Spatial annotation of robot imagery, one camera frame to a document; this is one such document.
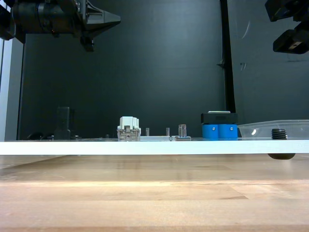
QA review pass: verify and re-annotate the grey multi-pin connector housing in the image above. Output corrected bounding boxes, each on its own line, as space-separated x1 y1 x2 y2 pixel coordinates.
116 116 141 142

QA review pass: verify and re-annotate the small silver socket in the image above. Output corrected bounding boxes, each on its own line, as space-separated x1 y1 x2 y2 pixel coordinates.
174 124 192 142

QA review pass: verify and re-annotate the white task board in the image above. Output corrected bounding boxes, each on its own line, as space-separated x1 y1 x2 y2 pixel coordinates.
0 139 309 156

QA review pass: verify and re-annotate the clear plastic tub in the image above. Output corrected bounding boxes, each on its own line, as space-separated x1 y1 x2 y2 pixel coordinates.
238 118 309 141

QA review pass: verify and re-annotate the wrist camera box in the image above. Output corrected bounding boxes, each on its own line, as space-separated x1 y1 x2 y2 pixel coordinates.
264 0 295 23

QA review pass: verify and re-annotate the black board screw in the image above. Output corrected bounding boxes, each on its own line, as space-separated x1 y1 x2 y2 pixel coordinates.
271 128 288 141

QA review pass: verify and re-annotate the black rubber board foot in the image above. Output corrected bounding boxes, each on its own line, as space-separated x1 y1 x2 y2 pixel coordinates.
267 153 295 160

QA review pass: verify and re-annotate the blue and black connector block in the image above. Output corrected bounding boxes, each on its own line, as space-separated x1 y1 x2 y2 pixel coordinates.
201 110 239 141

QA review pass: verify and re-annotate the black aluminium frame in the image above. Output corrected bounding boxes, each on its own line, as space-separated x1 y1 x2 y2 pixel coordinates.
217 0 237 113

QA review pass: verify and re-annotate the black socket block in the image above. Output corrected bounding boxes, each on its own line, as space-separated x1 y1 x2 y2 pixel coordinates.
53 106 76 141

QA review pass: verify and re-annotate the aluminium bar plate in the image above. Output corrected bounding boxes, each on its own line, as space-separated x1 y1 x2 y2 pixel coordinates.
140 135 178 142

